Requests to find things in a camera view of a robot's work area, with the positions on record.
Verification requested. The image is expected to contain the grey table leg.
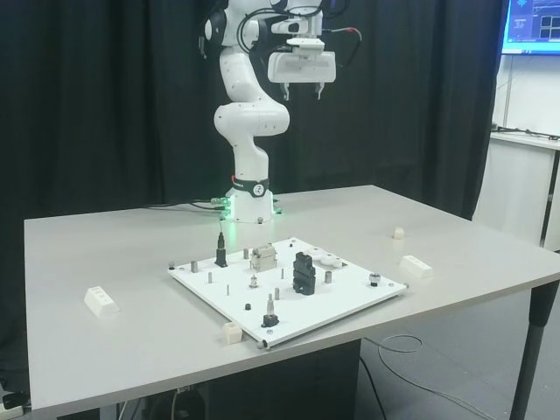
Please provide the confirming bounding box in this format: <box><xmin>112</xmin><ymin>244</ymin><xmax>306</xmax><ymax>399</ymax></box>
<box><xmin>520</xmin><ymin>279</ymin><xmax>554</xmax><ymax>420</ymax></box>

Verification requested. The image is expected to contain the long white holder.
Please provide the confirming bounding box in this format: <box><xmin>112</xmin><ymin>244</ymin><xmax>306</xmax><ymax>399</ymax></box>
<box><xmin>83</xmin><ymin>285</ymin><xmax>123</xmax><ymax>318</ymax></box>
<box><xmin>399</xmin><ymin>255</ymin><xmax>435</xmax><ymax>279</ymax></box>

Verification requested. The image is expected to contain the grey waterproof plug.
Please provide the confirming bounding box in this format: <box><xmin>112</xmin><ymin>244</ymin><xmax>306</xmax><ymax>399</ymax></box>
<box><xmin>249</xmin><ymin>245</ymin><xmax>277</xmax><ymax>270</ymax></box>

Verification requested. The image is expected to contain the black box under table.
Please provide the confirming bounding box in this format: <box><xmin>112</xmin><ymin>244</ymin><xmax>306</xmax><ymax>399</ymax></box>
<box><xmin>192</xmin><ymin>339</ymin><xmax>363</xmax><ymax>420</ymax></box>

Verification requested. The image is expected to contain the grey floor cable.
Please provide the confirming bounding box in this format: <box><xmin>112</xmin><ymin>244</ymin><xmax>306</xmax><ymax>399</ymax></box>
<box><xmin>362</xmin><ymin>334</ymin><xmax>498</xmax><ymax>420</ymax></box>

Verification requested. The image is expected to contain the black D-SUB plug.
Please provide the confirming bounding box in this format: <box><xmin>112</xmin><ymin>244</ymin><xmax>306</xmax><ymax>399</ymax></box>
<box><xmin>291</xmin><ymin>251</ymin><xmax>317</xmax><ymax>297</ymax></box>

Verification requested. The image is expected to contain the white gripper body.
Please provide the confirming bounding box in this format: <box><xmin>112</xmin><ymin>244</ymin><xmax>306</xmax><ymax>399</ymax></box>
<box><xmin>267</xmin><ymin>51</ymin><xmax>338</xmax><ymax>84</ymax></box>

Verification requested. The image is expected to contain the blue screen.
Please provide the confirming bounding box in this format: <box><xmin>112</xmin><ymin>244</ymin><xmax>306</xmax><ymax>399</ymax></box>
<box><xmin>500</xmin><ymin>0</ymin><xmax>560</xmax><ymax>56</ymax></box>

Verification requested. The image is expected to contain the black curtain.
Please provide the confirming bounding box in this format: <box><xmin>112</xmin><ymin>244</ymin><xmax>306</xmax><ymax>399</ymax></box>
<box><xmin>0</xmin><ymin>0</ymin><xmax>504</xmax><ymax>246</ymax></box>

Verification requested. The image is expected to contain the black floor cable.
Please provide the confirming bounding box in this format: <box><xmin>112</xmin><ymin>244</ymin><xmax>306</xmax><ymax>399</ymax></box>
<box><xmin>358</xmin><ymin>356</ymin><xmax>398</xmax><ymax>420</ymax></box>

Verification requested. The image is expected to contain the black base cable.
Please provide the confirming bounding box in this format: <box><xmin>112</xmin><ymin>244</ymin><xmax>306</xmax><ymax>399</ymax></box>
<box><xmin>146</xmin><ymin>199</ymin><xmax>232</xmax><ymax>214</ymax></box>

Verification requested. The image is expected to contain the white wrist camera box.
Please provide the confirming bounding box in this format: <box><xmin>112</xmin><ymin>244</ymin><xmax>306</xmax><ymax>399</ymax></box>
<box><xmin>270</xmin><ymin>20</ymin><xmax>310</xmax><ymax>36</ymax></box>

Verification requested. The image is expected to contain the white task board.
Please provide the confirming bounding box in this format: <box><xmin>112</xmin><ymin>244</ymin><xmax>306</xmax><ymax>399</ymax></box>
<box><xmin>167</xmin><ymin>237</ymin><xmax>411</xmax><ymax>351</ymax></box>

